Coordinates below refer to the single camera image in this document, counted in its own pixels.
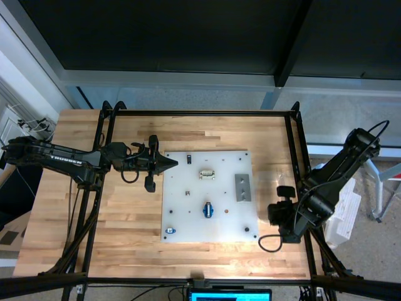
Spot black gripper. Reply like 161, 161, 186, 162
125, 134, 180, 193
268, 186, 303, 244

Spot clear plastic tub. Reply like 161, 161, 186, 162
257, 170, 298, 222

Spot grey metal block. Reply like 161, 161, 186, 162
234, 172, 254, 203

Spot white plastic board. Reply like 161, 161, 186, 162
160, 150, 262, 243

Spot white moulded packaging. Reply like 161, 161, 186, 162
313, 162, 362, 250

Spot laptop screen with blue edge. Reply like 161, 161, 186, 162
187, 288, 273, 301

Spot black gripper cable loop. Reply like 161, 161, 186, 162
258, 234, 284, 253

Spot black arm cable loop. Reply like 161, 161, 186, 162
120, 167, 140, 184

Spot black metal frame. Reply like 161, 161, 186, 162
0, 100, 401, 301

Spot small black table camera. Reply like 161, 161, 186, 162
190, 271, 207, 288

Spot grey metal chair frame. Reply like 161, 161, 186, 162
365, 158, 401, 224

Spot black and white cable bundle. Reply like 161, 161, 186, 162
17, 117, 53, 135

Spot black arm cable arch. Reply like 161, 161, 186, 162
366, 120, 391, 150

